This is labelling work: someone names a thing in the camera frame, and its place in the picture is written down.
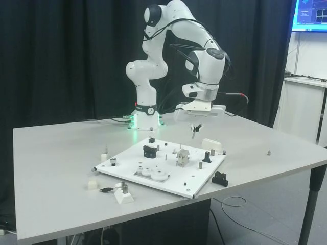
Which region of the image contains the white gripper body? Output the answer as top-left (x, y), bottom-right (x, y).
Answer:
top-left (173, 104), bottom-right (227, 122)

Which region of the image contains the white two-peg holder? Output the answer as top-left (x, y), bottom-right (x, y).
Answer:
top-left (114, 182), bottom-right (135, 204)

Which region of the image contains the flat white mounting plate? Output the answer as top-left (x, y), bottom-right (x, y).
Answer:
top-left (182, 101), bottom-right (213, 112)

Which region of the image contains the long white holder block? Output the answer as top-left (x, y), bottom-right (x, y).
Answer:
top-left (201, 138), bottom-right (222, 154)

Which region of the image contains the beige metal connector block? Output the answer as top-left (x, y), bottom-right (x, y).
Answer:
top-left (176, 150), bottom-right (190, 169)

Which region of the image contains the black connector block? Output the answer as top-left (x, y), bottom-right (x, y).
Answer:
top-left (143, 144), bottom-right (157, 158)

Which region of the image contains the white task board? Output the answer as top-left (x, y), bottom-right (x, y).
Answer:
top-left (91, 136), bottom-right (227, 200)

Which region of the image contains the white large gear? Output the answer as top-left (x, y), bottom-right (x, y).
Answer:
top-left (150, 170), bottom-right (170, 181)

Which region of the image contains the white cabinet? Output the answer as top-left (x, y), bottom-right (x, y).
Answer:
top-left (274, 76), bottom-right (327, 148)

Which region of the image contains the black cabinet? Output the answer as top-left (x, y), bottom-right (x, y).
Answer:
top-left (112, 198), bottom-right (213, 245)

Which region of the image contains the dark table leg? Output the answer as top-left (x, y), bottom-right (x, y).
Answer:
top-left (298, 168), bottom-right (321, 245)

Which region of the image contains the blue screen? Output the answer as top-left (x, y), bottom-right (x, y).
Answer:
top-left (291, 0), bottom-right (327, 33)

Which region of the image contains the black curtain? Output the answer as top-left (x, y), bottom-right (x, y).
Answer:
top-left (0, 0), bottom-right (293, 230)

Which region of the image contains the black base cable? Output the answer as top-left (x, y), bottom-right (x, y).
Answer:
top-left (109, 116), bottom-right (134, 126)

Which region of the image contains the grey floor cable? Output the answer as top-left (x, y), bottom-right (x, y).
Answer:
top-left (211, 195), bottom-right (302, 245)

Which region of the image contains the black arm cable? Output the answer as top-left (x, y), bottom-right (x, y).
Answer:
top-left (143, 17), bottom-right (235, 85)

